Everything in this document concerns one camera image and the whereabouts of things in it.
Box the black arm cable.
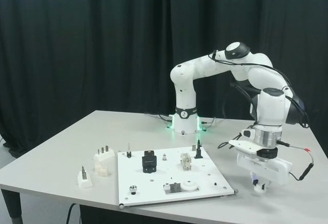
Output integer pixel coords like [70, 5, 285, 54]
[208, 49, 311, 130]

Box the black cable under table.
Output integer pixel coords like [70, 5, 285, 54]
[67, 203, 80, 224]

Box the flat white mounting plate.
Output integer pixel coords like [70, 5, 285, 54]
[228, 139, 261, 155]

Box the white task board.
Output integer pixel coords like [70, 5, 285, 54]
[116, 146, 239, 207]

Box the black curtain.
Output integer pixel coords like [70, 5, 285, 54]
[0, 0, 328, 155]

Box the beige metal connector housing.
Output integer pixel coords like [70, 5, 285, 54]
[179, 153, 193, 171]

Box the white square peg holder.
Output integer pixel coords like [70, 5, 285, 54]
[77, 172, 93, 189]

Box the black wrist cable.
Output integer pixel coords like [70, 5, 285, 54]
[217, 133, 244, 150]

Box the black D-SUB plug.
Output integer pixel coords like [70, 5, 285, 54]
[141, 150, 157, 174]

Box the black upright plug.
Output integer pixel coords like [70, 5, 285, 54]
[195, 139, 203, 158]

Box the black wrist band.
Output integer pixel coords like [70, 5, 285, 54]
[256, 147, 279, 159]

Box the thin black rod on wire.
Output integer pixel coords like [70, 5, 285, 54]
[276, 139, 315, 182]

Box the silver wrist ring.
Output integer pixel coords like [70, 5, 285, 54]
[253, 128, 283, 149]

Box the small white camera box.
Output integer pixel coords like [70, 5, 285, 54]
[242, 129, 257, 139]

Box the white large gear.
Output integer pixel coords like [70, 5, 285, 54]
[182, 179, 200, 192]

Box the black base cable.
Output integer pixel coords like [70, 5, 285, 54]
[147, 112, 175, 122]
[199, 117, 217, 127]

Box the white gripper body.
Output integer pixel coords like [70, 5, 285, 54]
[236, 153, 293, 186]

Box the dark table leg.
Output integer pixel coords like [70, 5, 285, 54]
[0, 188, 21, 224]

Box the white round peg holder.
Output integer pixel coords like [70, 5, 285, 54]
[92, 149, 115, 170]

